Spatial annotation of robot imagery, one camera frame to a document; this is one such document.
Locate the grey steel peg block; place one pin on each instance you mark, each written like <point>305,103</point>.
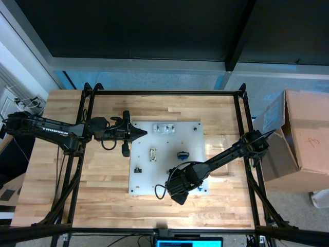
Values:
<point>164,129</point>

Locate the blue screen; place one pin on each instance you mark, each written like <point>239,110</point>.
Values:
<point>187,242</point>

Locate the small blue socket block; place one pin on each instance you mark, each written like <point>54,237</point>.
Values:
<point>200,189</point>

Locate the white task board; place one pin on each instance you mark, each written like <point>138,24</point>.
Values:
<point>154,180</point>

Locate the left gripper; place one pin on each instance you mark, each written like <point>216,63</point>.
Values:
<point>126,133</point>

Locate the small black block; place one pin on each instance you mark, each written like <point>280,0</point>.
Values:
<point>137,169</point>

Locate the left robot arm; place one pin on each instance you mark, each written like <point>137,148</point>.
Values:
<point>51,131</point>

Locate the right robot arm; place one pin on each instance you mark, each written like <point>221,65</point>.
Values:
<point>226,154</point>

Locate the wide blue socket block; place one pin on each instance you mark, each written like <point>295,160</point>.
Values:
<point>183,155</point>

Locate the clear plastic container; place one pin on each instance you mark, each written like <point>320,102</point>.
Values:
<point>216,144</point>

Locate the beige many-pin connector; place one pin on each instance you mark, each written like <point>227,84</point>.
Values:
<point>153,155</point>

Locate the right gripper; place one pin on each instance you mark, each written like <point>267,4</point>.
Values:
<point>182,180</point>

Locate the cardboard box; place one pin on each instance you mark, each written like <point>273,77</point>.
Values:
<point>308,128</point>

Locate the black frame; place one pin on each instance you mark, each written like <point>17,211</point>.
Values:
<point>164,92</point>

